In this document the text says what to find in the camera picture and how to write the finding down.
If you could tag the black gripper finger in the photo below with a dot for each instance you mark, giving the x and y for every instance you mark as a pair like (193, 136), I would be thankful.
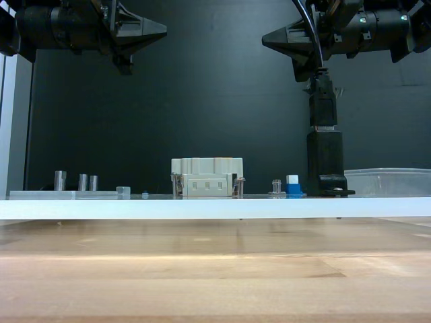
(293, 52)
(286, 35)
(134, 25)
(134, 43)

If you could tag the black USB hub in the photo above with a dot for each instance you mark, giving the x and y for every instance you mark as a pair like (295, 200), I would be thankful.
(325, 158)

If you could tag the beige connector hood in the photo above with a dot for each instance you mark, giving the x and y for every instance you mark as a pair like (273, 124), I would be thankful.
(207, 166)

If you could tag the beige connector base with slots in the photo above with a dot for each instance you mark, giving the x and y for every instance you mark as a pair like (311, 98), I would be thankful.
(207, 186)

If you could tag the white plug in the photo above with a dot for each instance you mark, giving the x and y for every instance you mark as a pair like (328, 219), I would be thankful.
(292, 179)

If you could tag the blue socket holding plug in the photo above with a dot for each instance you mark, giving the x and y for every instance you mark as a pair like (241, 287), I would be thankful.
(293, 190)

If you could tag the metal housing clamp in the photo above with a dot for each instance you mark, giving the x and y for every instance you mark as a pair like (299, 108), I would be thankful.
(176, 185)
(238, 187)

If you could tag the short aluminium cylinder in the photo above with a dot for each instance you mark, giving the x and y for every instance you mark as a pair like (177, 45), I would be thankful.
(83, 182)
(93, 183)

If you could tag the small aluminium block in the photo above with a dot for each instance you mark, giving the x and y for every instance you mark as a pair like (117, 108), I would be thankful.
(123, 192)

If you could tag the tall aluminium cylinder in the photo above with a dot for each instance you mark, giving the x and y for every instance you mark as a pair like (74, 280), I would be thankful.
(60, 181)

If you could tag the clear plastic tub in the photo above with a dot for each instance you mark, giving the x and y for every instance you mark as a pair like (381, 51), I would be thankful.
(387, 181)

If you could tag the white plastic board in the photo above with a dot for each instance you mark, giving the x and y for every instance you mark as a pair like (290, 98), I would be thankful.
(215, 208)

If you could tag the light grey frame post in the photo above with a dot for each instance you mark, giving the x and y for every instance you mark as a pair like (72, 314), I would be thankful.
(13, 134)

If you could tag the aluminium base plate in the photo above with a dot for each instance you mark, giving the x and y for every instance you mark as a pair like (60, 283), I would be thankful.
(43, 194)

